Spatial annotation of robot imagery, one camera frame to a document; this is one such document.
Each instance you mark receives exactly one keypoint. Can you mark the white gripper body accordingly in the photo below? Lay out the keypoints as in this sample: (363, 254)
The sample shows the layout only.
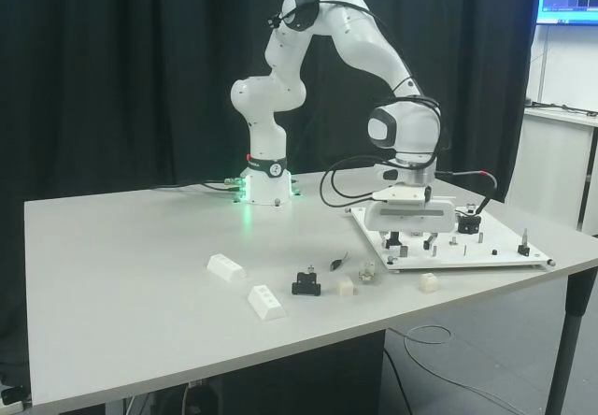
(411, 223)

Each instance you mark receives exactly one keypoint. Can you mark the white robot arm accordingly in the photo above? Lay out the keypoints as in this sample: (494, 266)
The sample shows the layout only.
(261, 102)

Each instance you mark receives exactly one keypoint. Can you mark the long white peg holder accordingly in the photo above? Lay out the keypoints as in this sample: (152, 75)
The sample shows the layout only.
(267, 303)
(226, 269)

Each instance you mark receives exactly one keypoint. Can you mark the flat white mounting plate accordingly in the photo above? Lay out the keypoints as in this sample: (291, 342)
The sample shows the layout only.
(402, 194)

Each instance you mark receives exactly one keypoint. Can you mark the white cube plug holder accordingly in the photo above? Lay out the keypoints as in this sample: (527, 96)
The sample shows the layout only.
(430, 282)
(345, 287)

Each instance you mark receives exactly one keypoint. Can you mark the beige metal connector plug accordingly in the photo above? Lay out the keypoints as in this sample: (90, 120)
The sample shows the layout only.
(367, 272)

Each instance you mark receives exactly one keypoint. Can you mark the black USB plug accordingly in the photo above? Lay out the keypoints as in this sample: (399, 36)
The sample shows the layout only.
(337, 263)

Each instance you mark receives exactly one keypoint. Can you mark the white task board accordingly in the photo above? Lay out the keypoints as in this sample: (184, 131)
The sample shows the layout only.
(495, 265)

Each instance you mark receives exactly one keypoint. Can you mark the small grey metal part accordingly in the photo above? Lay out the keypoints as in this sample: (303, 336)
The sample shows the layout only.
(308, 268)

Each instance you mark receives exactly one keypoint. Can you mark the metal bolt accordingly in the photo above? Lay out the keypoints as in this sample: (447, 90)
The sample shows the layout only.
(525, 237)

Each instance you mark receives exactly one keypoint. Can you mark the black D-SUB plug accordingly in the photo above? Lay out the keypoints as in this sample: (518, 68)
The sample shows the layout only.
(307, 285)

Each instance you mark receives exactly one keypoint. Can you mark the white cabinet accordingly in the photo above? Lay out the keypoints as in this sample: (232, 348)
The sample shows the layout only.
(551, 176)

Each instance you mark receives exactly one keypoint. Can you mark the dark table leg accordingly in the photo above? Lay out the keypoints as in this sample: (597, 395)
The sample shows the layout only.
(567, 340)

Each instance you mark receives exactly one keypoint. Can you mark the black curtains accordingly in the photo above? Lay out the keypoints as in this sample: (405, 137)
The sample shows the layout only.
(117, 60)

